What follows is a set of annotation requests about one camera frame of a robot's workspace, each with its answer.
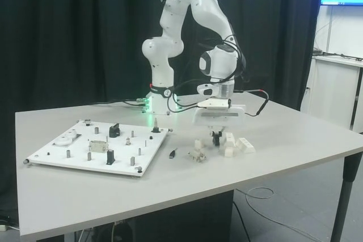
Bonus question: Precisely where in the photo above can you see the white medium gear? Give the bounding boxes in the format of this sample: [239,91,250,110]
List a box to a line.
[65,129,82,141]

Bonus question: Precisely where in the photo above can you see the black Ethernet plug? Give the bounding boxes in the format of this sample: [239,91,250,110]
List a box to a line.
[108,122,121,138]

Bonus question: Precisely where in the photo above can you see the black floor cable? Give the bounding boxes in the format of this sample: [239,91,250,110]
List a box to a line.
[232,201,258,242]

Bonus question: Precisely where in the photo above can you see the black curtain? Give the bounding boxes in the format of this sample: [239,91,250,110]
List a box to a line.
[0,0,322,227]

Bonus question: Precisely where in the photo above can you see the white large gear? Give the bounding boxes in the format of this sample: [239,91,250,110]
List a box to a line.
[54,135,73,148]

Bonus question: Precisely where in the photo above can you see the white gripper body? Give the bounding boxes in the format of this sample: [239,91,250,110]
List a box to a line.
[192,105,246,128]

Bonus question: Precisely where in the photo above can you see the long white holder block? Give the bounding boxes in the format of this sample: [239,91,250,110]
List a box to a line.
[236,137,256,155]

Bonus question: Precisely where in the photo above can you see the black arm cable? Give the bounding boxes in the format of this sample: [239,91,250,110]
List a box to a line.
[158,0,248,118]

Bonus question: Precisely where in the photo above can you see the dark grey table leg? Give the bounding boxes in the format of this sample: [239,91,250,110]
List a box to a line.
[331,155,357,242]

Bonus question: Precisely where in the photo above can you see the white task board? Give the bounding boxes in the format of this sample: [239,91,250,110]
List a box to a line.
[23,118,174,180]

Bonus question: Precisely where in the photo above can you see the black USB socket block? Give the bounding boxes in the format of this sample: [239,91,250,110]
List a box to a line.
[105,148,116,166]

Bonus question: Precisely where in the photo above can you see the grey floor cable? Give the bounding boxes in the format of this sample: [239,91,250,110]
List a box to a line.
[244,186,363,242]

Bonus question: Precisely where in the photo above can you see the cables on cabinet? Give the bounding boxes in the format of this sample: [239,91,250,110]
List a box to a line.
[311,50,363,62]

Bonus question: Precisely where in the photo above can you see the base connector cables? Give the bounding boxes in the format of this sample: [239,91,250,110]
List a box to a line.
[120,97,151,112]

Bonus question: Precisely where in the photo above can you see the white cabinet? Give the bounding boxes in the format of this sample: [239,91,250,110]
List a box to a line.
[300,53,363,135]

